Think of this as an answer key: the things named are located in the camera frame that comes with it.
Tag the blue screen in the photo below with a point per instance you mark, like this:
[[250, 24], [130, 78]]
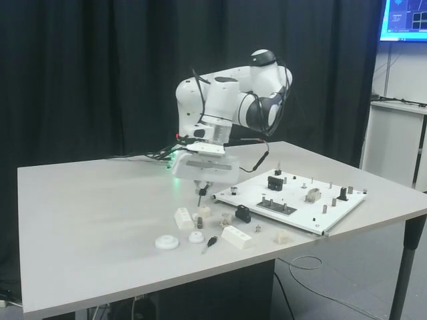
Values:
[[405, 20]]

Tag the black curtain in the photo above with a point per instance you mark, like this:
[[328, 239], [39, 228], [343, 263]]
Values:
[[100, 66]]

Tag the white task board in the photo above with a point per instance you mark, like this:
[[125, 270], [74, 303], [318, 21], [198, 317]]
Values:
[[300, 210]]

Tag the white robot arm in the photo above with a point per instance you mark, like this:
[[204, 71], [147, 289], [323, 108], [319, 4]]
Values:
[[220, 100]]

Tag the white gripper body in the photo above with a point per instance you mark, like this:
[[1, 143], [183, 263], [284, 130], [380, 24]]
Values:
[[207, 173]]

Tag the small white holder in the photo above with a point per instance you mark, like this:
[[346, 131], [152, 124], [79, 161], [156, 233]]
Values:
[[204, 211]]

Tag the white cabinet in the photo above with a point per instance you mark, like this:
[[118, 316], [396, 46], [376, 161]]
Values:
[[393, 143]]

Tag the ribbed metal BNC plug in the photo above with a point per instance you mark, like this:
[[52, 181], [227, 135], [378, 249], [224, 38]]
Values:
[[199, 222]]

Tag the small beige holder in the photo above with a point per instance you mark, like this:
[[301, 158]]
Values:
[[282, 237]]

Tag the dark grey table leg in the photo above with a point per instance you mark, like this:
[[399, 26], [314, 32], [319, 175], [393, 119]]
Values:
[[408, 266]]

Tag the black D-SUB plug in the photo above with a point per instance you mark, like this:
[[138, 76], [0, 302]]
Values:
[[243, 215]]

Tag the small metal bolt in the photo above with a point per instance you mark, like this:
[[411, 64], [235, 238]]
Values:
[[257, 229]]

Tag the white large gear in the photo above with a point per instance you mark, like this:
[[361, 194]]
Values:
[[165, 242]]

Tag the white peg holder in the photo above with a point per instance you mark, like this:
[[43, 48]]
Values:
[[237, 238], [183, 218]]

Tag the white medium gear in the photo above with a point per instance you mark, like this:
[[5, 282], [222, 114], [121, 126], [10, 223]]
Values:
[[195, 237]]

